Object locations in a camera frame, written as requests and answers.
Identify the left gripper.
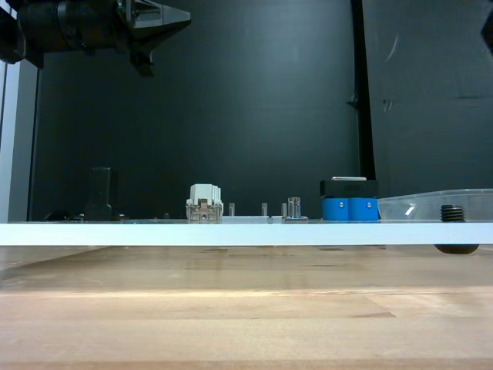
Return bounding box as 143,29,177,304
114,0,192,77

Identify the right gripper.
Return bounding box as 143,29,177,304
481,15,493,59

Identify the clear plastic container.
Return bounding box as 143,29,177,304
377,187,493,224

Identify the beige many-pin connector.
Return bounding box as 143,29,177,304
185,183,225,224

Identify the black threaded stud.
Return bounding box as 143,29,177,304
440,204,467,224

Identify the tall black block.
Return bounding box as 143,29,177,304
83,166,121,222

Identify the wide black block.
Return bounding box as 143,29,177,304
320,177,381,201

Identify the white task board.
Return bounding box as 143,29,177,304
0,221,493,247

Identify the black frame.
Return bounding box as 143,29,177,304
349,0,377,182

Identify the steel post on base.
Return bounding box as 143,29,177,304
283,195,310,224

